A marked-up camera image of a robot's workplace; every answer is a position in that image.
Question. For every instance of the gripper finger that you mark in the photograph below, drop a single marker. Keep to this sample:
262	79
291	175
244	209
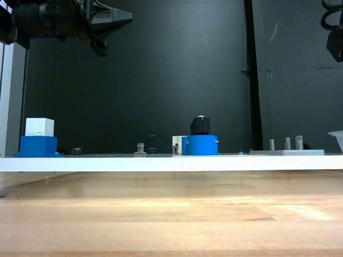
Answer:
120	14
107	29

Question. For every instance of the white cube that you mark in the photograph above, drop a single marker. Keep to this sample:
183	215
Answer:
38	127

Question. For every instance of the small black socket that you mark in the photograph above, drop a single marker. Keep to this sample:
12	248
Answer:
152	143

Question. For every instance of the small black knob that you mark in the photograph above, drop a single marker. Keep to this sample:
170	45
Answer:
77	151

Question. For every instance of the beige connector housing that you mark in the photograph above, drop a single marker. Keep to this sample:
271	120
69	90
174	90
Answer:
177	142

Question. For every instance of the black plug block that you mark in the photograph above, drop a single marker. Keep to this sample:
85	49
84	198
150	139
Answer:
199	125

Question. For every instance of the blue square holder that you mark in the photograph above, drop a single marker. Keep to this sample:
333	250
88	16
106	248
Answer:
37	146

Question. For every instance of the white board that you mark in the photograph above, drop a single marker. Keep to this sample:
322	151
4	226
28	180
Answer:
134	163

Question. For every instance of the blue round holder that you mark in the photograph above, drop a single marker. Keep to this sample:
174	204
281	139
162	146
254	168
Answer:
201	146

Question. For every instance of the grey metal block with pegs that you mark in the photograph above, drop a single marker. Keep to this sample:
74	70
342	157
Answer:
294	152

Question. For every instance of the clear plastic tub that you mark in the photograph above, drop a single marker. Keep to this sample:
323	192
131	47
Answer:
338	137

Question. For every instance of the grey aluminium post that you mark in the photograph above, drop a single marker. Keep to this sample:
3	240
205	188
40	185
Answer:
12	107

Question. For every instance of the black vertical post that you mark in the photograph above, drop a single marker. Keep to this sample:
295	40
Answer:
253	80

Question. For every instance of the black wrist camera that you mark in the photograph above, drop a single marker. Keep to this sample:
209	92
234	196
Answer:
335	42

